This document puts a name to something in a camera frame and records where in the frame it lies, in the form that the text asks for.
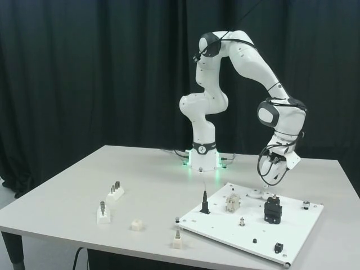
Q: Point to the metal plug in holder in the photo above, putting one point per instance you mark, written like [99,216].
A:
[177,234]

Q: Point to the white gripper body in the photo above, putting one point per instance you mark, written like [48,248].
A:
[271,173]

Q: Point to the black table leg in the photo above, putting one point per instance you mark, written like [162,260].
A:
[12,250]

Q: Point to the small white plug holder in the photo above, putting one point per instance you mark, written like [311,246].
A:
[177,243]

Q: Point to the metal BNC plug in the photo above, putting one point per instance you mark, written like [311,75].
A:
[242,221]

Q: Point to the black D-SUB plug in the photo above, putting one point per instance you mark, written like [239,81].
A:
[272,211]

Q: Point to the white large gear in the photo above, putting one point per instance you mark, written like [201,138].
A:
[255,194]

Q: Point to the beige D-SUB socket block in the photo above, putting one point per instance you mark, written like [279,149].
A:
[232,203]

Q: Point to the large metal square peg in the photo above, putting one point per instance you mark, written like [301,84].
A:
[117,187]

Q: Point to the white task board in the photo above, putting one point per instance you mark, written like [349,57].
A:
[242,236]

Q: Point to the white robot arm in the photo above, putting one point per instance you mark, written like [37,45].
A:
[242,56]

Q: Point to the black curtain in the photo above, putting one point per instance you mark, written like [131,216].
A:
[84,70]

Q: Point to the small empty white holder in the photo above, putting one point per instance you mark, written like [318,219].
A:
[137,224]

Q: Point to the small metal round part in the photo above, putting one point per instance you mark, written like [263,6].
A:
[177,218]

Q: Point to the white round peg holder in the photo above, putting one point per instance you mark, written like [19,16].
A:
[103,219]

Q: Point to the white square peg holder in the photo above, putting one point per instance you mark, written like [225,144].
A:
[116,196]

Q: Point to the metal bolt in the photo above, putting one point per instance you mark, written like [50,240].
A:
[305,205]

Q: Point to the large metal round peg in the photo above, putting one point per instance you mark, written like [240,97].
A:
[103,206]

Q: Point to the black Ethernet plug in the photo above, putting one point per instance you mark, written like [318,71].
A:
[278,247]

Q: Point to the white small gear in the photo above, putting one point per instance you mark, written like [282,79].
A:
[266,194]

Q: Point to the black waterproof plug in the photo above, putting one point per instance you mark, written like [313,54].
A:
[204,203]

